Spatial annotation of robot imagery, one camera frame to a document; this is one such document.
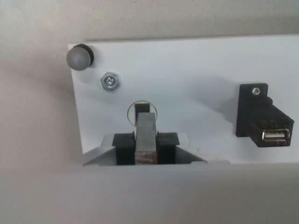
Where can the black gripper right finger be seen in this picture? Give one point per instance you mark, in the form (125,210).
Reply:
(168,149)

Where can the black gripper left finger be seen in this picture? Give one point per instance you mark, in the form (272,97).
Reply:
(123,149)

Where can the metal square peg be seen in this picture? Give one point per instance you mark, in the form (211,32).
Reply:
(145,137)

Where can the white task board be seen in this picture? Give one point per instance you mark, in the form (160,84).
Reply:
(187,81)

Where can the grey marker ball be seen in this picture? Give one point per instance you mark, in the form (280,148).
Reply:
(78,57)

